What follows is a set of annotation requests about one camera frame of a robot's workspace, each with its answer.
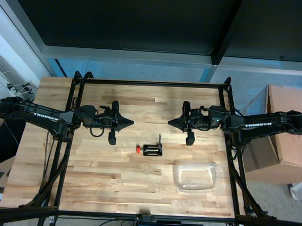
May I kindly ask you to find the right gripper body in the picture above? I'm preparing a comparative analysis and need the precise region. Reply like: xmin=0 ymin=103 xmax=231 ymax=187
xmin=180 ymin=100 xmax=204 ymax=147

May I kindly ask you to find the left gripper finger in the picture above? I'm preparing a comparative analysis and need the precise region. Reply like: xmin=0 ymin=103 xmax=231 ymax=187
xmin=118 ymin=122 xmax=135 ymax=131
xmin=119 ymin=114 xmax=135 ymax=123

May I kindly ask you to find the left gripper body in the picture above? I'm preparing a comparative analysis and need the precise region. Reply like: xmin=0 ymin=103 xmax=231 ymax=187
xmin=100 ymin=100 xmax=121 ymax=146

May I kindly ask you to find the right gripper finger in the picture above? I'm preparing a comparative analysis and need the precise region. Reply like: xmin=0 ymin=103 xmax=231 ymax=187
xmin=167 ymin=123 xmax=183 ymax=132
xmin=167 ymin=115 xmax=183 ymax=125

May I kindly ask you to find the clear plastic container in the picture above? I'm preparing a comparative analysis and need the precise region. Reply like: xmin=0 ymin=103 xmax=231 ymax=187
xmin=171 ymin=161 xmax=218 ymax=196

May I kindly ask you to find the black clamp with red knob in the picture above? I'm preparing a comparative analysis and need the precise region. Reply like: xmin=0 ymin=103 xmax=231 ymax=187
xmin=135 ymin=142 xmax=164 ymax=158

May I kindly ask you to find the cardboard box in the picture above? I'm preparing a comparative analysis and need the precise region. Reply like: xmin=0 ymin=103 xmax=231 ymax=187
xmin=238 ymin=82 xmax=302 ymax=187

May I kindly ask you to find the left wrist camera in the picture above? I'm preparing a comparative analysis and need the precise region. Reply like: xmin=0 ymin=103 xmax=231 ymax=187
xmin=98 ymin=105 xmax=112 ymax=116

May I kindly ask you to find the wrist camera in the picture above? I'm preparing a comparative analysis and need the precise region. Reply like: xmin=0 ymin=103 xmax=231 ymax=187
xmin=190 ymin=108 xmax=204 ymax=121
xmin=98 ymin=105 xmax=112 ymax=116

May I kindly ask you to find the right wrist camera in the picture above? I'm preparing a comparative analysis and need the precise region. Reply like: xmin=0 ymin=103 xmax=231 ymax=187
xmin=190 ymin=108 xmax=204 ymax=121

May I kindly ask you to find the black frame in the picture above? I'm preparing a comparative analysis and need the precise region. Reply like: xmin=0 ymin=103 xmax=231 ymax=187
xmin=0 ymin=67 xmax=302 ymax=226

